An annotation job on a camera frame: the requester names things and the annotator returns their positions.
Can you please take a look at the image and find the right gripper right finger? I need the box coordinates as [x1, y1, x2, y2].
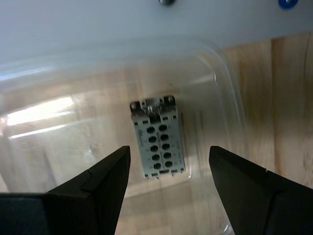
[209, 145, 313, 235]

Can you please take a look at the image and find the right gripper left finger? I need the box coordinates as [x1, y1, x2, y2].
[0, 145, 131, 235]

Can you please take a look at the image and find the grey HAN10E connector insert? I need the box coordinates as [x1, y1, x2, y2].
[129, 94, 189, 181]

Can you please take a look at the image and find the blue connector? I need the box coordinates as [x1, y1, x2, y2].
[277, 0, 300, 11]

